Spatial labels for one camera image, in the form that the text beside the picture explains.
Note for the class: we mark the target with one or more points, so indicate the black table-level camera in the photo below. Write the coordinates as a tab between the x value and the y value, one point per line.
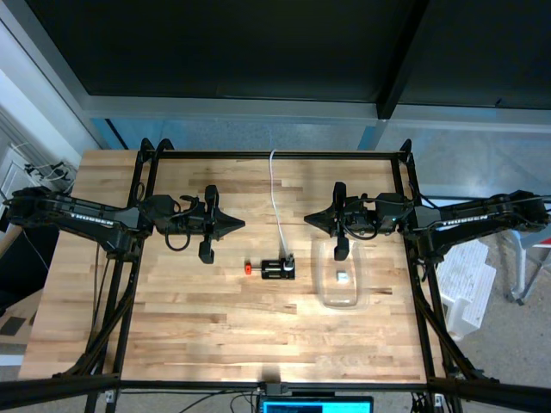
273	387

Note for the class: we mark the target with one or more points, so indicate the brown cardboard box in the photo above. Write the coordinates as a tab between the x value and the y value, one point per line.
26	307

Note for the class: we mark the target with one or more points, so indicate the white step stool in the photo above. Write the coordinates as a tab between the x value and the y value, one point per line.
469	292

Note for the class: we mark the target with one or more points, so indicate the black clamp with red knob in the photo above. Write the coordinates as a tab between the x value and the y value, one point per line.
271	269

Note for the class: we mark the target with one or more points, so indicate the white foam block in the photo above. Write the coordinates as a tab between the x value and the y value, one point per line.
342	276

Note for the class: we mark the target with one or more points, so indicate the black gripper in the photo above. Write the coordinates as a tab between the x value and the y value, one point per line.
357	217
202	221

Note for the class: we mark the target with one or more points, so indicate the clear plastic tub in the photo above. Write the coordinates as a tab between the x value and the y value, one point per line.
344	297

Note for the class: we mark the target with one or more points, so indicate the grey metal stand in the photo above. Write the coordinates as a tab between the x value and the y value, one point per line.
521	266

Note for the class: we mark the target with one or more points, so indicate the laptop with blue screen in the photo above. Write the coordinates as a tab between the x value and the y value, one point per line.
314	406

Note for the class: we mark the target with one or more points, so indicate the black metal frame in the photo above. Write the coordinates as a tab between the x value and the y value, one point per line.
51	387

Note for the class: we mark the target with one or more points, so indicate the black curved frame bracket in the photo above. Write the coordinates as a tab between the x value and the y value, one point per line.
164	144
145	144
406	146

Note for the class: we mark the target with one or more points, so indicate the black flat mat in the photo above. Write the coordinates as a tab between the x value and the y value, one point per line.
12	326

